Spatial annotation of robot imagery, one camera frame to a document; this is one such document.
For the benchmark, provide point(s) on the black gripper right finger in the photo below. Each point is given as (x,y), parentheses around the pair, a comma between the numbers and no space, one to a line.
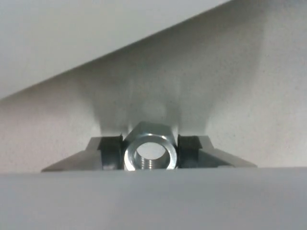
(188,152)

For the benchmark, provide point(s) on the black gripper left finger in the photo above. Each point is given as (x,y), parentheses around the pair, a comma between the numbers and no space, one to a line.
(109,153)

